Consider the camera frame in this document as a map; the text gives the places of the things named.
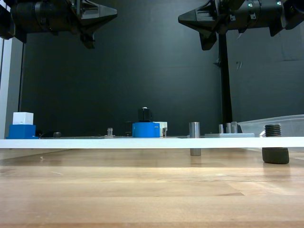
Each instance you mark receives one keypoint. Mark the black room pillar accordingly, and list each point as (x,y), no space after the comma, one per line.
(225,83)

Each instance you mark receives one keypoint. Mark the large black bolt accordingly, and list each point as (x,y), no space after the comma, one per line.
(273,130)

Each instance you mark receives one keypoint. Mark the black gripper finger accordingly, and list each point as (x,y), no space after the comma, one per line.
(199,16)
(92,25)
(206,27)
(102,12)

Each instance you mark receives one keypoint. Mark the white connector housing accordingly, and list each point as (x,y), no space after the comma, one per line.
(163,125)

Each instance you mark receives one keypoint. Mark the white cube block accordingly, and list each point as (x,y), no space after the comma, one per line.
(23,118)

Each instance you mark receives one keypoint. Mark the blue square holder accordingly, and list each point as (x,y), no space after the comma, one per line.
(22,131)

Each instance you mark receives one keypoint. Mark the thick steel cylinder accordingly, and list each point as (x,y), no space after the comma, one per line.
(194,129)

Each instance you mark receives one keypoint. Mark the black plug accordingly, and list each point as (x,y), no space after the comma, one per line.
(128,127)

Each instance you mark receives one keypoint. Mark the small black screw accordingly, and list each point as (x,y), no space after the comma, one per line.
(57,134)

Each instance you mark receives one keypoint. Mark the blue round holder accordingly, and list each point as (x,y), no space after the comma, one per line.
(145,130)

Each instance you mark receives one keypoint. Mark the white board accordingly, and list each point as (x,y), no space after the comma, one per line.
(118,143)

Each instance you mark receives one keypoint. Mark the small clear connector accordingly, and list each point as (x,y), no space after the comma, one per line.
(110,132)

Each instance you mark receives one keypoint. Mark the thin grey steel peg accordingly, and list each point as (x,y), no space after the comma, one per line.
(234,127)
(228,128)
(221,129)

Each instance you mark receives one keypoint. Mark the grey metal plate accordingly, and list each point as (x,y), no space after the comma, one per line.
(229,135)

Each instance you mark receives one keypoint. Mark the black connector with silver top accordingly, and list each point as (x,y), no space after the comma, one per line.
(145,115)

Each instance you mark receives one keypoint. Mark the clear plastic tub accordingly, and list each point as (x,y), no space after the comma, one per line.
(292,123)

